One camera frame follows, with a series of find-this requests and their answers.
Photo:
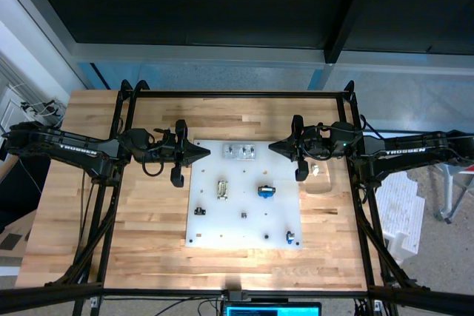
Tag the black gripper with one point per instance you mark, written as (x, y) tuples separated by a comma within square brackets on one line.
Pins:
[(313, 144), (180, 146)]

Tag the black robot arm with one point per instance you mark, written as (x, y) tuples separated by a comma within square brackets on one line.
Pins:
[(74, 147), (403, 149)]

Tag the clear RJ45 connector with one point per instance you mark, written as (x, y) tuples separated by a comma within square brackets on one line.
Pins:
[(315, 169)]

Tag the beige connector housing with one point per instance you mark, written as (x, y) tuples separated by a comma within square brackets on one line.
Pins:
[(222, 189)]

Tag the white taskboard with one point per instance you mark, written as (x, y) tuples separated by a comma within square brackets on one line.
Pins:
[(237, 197)]

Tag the silver block with bolts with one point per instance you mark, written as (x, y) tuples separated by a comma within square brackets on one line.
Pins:
[(237, 156)]

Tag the clear plastic tub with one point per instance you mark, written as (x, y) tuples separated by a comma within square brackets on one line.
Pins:
[(322, 186)]

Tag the black clamp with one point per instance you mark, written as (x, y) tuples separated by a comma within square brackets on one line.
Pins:
[(200, 211)]

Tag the small blue RJ45 socket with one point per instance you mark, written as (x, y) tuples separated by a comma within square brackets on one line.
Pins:
[(290, 236)]

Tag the white foam block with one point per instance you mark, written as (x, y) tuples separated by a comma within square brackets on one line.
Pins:
[(401, 216)]

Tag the laptop screen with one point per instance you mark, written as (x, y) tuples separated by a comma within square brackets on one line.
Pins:
[(270, 310)]

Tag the grey metal stand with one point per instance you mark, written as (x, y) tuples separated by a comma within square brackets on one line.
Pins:
[(448, 190)]

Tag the black equipment case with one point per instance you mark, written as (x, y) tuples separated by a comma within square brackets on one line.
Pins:
[(18, 190)]

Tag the brown cardboard box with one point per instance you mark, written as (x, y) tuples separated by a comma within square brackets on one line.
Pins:
[(22, 227)]

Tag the blue D-sub connector mount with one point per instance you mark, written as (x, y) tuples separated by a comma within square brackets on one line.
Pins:
[(266, 193)]

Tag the black metal frame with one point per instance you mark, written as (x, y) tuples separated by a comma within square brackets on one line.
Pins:
[(237, 93)]

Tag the black wall pillar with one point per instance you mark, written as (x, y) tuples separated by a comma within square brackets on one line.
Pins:
[(344, 16)]

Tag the black table camera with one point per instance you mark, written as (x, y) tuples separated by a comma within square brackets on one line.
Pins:
[(235, 295)]

